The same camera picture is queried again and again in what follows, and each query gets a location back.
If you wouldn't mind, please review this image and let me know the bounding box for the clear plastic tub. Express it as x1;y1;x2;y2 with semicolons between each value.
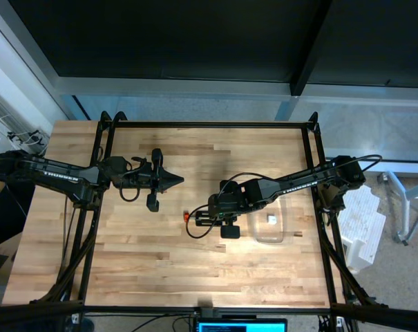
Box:
249;196;292;247

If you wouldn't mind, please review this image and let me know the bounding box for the white black cable bundle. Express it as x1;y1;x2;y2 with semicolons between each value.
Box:
6;129;46;146

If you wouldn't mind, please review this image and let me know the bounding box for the black vise orange knob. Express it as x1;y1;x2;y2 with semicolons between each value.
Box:
182;208;227;228

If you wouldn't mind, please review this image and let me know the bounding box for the dark storage case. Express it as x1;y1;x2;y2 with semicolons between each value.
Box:
0;181;37;255

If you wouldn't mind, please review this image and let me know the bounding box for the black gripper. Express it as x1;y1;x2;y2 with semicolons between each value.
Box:
207;179;248;240
120;148;185;212

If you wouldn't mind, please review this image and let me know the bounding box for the black metal table frame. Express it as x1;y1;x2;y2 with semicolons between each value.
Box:
0;110;418;332

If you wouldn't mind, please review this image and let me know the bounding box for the black right shoulder cable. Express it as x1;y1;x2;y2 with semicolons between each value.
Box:
336;154;383;173

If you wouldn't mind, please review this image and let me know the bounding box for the black camera mount box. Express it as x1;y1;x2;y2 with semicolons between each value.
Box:
194;303;220;317

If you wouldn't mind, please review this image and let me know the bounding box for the laptop screen blue edge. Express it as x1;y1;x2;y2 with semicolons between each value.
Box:
193;317;288;332

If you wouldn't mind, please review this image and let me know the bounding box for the white styrofoam block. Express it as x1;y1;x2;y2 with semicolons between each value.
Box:
336;192;389;276

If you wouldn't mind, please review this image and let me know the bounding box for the grey metal stand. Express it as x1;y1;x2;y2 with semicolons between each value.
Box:
377;169;418;246

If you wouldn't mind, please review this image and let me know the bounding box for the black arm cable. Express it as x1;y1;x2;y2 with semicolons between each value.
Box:
118;156;147;203
184;172;254;239

